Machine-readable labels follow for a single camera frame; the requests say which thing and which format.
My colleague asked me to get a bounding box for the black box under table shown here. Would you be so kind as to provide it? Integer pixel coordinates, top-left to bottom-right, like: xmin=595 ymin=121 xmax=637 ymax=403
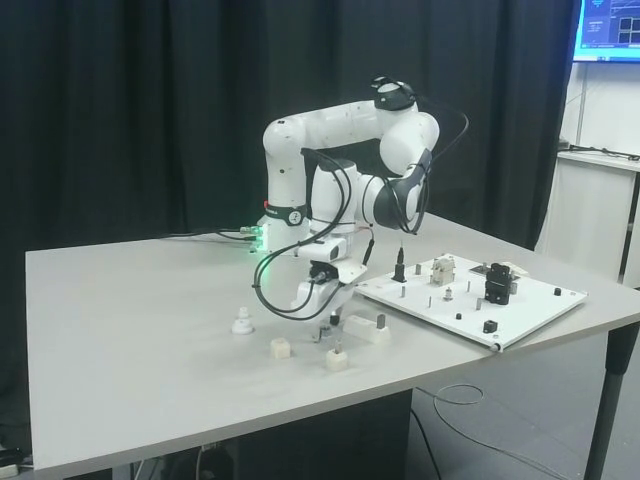
xmin=219 ymin=387 xmax=416 ymax=480

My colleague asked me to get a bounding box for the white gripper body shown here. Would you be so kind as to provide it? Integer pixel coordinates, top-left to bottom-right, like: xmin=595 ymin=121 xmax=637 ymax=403
xmin=295 ymin=279 xmax=352 ymax=322

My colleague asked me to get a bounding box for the large white peg holder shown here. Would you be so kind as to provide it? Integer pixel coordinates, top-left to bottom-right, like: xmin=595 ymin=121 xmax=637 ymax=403
xmin=343 ymin=314 xmax=391 ymax=345

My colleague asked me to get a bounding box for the long black arm cable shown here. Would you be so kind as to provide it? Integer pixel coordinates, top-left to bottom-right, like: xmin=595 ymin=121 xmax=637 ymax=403
xmin=412 ymin=89 xmax=470 ymax=236

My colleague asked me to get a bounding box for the black D-SUB plug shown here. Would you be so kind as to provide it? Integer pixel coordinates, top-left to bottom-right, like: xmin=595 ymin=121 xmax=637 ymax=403
xmin=483 ymin=260 xmax=514 ymax=307

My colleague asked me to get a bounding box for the dark table leg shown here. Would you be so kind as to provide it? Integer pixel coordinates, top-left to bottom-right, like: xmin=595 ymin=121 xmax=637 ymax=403
xmin=583 ymin=327 xmax=629 ymax=480

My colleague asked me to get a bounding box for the white cabinet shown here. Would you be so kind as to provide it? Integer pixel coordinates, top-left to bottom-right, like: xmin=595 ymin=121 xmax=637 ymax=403
xmin=537 ymin=148 xmax=640 ymax=290

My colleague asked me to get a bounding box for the white mounting plate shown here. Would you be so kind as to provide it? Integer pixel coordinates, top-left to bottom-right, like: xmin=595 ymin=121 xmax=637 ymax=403
xmin=337 ymin=261 xmax=370 ymax=289

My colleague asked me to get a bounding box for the black curtain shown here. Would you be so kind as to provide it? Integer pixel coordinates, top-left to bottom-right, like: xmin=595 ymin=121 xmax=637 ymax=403
xmin=0 ymin=0 xmax=576 ymax=251

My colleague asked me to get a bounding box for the black forearm cable loop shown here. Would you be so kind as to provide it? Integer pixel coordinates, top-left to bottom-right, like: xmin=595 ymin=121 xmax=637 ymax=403
xmin=301 ymin=147 xmax=351 ymax=236

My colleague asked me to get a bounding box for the black base cable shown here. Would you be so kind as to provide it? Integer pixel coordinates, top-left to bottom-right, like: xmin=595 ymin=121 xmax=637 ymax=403
xmin=162 ymin=227 xmax=264 ymax=244

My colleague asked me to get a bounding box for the small white sensor box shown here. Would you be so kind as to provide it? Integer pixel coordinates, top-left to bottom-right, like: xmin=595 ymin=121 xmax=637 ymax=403
xmin=298 ymin=238 xmax=347 ymax=262

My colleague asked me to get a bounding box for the grey floor cable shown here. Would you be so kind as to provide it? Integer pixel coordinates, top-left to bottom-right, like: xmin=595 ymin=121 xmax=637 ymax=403
xmin=432 ymin=383 xmax=604 ymax=457

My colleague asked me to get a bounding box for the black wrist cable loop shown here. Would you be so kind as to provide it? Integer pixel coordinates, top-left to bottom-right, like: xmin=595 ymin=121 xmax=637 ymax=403
xmin=252 ymin=238 xmax=326 ymax=315

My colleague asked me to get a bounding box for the blue screen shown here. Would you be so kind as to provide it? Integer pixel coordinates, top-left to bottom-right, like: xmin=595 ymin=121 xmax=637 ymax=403
xmin=572 ymin=0 xmax=640 ymax=64

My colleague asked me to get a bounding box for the white task board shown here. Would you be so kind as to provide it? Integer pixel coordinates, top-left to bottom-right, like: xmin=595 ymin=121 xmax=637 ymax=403
xmin=355 ymin=257 xmax=587 ymax=354

